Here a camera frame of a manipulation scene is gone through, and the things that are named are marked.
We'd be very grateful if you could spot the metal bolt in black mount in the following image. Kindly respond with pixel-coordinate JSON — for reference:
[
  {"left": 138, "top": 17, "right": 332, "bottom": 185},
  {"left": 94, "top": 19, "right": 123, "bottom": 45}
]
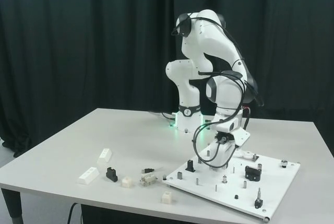
[{"left": 254, "top": 187, "right": 264, "bottom": 208}]

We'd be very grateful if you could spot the white holder with holes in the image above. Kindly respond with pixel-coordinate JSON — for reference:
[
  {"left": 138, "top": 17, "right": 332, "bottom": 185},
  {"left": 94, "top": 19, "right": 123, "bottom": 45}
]
[
  {"left": 97, "top": 148, "right": 114, "bottom": 166},
  {"left": 76, "top": 166, "right": 101, "bottom": 185}
]

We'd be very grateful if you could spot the black socket block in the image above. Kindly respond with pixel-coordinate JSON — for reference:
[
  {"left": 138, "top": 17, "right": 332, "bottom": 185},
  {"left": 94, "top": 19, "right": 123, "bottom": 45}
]
[{"left": 245, "top": 166, "right": 262, "bottom": 182}]

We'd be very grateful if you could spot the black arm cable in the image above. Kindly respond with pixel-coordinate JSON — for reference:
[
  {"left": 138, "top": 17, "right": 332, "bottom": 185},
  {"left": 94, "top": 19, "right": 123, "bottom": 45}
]
[{"left": 170, "top": 16, "right": 265, "bottom": 169}]

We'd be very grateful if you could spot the black curtain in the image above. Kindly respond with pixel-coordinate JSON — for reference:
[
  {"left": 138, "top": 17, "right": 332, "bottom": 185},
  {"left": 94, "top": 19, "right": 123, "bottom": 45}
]
[{"left": 0, "top": 0, "right": 334, "bottom": 158}]

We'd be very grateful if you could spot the black cable under table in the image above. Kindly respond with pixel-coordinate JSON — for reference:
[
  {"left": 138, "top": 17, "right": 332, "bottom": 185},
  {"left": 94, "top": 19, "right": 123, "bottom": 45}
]
[{"left": 68, "top": 202, "right": 80, "bottom": 224}]

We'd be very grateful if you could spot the black D-SUB plug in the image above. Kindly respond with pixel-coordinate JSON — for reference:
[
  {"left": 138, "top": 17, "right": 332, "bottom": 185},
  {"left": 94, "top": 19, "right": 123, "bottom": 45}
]
[{"left": 105, "top": 166, "right": 118, "bottom": 182}]

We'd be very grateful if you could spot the white task board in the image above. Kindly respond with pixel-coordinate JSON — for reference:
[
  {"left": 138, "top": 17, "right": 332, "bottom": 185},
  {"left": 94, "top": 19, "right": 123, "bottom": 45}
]
[{"left": 162, "top": 152, "right": 300, "bottom": 221}]

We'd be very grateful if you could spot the small white cube holder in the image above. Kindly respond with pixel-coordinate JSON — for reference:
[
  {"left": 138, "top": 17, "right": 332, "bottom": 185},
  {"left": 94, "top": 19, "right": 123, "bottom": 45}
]
[
  {"left": 161, "top": 190, "right": 174, "bottom": 205},
  {"left": 121, "top": 175, "right": 135, "bottom": 189}
]

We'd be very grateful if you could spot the black foot cable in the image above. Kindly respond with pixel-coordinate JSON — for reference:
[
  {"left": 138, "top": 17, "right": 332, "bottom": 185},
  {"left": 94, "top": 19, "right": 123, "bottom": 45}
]
[{"left": 159, "top": 111, "right": 178, "bottom": 121}]

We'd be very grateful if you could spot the metal waterproof plug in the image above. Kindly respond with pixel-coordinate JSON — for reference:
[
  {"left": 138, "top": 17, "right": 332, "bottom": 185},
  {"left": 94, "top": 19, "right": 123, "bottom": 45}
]
[{"left": 139, "top": 173, "right": 155, "bottom": 187}]

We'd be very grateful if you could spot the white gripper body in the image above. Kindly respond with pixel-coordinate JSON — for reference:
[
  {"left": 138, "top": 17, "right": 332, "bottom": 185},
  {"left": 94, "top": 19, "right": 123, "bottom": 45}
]
[{"left": 208, "top": 140, "right": 237, "bottom": 169}]

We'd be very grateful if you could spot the dark grey table leg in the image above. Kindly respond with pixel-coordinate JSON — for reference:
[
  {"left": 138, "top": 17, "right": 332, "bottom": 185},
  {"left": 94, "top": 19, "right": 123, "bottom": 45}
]
[{"left": 0, "top": 187, "right": 22, "bottom": 224}]

